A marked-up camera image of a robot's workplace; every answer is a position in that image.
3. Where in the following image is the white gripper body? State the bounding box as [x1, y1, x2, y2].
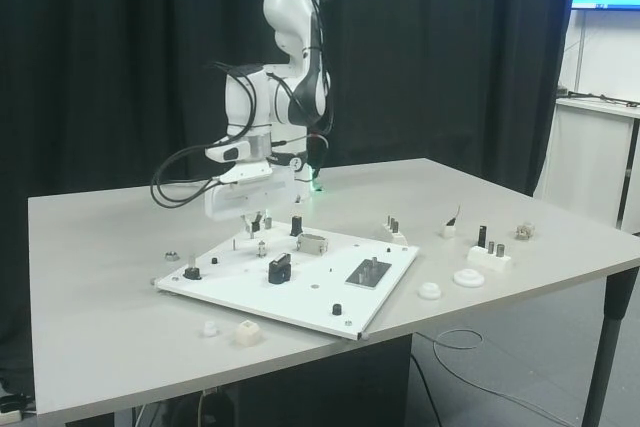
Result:
[203, 166, 303, 224]

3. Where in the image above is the black D-SUB plug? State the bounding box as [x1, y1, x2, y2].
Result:
[268, 255, 293, 284]

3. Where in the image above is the white task board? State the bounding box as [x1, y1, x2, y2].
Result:
[151, 223, 421, 342]

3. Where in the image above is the white narrow peg holder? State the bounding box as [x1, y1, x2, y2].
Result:
[381, 215, 408, 245]

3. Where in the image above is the white medium gear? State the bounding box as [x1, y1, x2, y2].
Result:
[417, 280, 444, 301]

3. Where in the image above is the black curtain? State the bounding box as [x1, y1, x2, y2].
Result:
[0, 0, 581, 398]

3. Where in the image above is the white large gear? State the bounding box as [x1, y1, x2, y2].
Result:
[452, 268, 486, 289]

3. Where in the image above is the white wide peg holder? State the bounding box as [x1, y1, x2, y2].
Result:
[466, 242, 514, 274]

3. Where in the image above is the white power strip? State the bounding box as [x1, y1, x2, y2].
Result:
[0, 393, 35, 423]

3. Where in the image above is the white cabinet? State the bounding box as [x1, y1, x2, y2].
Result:
[532, 95, 640, 236]

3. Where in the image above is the dark grey table leg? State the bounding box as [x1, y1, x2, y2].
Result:
[583, 266, 640, 427]

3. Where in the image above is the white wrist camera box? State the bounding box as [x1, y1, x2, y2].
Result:
[204, 140, 251, 164]

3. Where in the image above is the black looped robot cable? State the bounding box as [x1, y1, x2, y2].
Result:
[151, 144, 236, 209]

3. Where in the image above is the grey floor cable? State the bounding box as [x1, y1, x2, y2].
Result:
[410, 329, 586, 427]

